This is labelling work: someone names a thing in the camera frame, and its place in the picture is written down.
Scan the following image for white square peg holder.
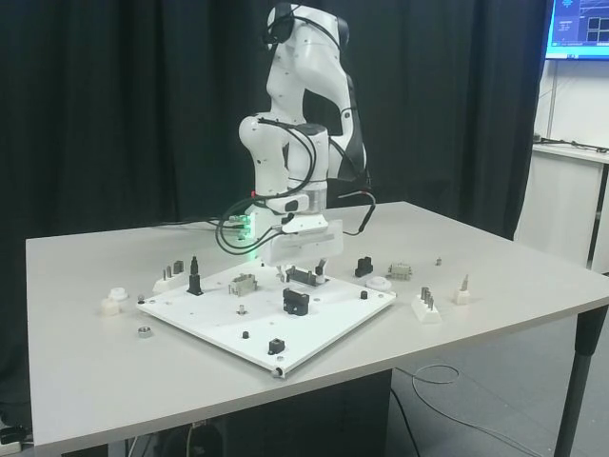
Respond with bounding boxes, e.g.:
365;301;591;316
152;273;187;292

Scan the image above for beige waterproof plug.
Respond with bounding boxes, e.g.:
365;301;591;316
385;261;414;281

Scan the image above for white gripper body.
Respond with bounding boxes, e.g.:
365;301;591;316
263;218;345;268

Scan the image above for small white wrist camera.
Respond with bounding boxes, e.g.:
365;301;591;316
265;193;309;214

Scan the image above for flat white mounting plate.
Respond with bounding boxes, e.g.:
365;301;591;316
281;212;330;235

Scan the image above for white round peg holder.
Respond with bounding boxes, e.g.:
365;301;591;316
411;297;443;325

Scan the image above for blue screen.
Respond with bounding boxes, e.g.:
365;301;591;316
544;0;609;62

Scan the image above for black base cable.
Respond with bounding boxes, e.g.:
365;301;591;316
156;217;225;230

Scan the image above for black upright plug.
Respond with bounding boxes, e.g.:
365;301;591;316
186;254;206;296

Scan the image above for white cabinet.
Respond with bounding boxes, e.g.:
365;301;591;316
515;59;609;276

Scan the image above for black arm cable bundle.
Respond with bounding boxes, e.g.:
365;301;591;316
214;3;375;254

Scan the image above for grey floor cable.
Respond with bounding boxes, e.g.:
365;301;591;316
411;364;477;457

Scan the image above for black curtain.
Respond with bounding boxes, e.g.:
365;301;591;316
0;0;553;420

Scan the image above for black cable bunch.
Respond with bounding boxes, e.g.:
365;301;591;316
532;135;609;154

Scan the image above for black cabinet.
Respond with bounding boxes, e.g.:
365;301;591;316
208;369;395;457

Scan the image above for silver flange ring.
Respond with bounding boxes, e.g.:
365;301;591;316
304;188;330;213

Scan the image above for black table leg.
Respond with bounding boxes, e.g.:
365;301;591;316
556;302;609;457

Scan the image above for black floor cable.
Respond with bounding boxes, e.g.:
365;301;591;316
389;387;429;457

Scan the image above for white task board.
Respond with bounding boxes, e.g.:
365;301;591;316
135;264;399;381

